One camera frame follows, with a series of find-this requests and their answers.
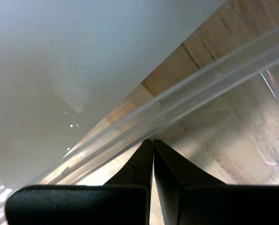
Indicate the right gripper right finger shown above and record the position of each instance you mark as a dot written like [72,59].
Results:
[223,206]

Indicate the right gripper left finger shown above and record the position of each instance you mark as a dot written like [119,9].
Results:
[83,206]

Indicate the clear plastic tub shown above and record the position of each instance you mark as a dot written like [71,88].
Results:
[200,86]

